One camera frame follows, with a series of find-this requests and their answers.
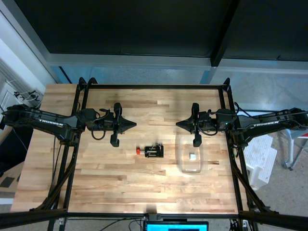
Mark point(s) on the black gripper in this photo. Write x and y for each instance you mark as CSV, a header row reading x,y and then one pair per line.
x,y
113,122
199,122

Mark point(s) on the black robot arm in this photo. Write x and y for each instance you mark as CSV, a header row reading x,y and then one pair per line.
x,y
48,121
264,125

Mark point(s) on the small white holder block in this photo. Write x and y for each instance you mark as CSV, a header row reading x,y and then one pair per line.
x,y
192,156

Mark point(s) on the black vise with red knob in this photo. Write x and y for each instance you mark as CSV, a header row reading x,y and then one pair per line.
x,y
158,152

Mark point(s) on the clear plastic tub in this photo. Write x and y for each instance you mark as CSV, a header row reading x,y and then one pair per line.
x,y
192,168

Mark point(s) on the blue laptop screen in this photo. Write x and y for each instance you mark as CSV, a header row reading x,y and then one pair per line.
x,y
175,227

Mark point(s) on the grey metal chair legs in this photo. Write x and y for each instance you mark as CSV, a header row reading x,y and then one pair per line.
x,y
290,149

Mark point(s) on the brown cardboard box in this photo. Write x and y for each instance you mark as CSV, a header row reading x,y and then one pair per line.
x,y
16,173

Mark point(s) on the black metal frame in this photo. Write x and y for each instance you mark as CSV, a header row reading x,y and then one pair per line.
x,y
154,86

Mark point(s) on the small black fixed camera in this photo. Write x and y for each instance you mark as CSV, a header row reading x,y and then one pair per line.
x,y
151,216

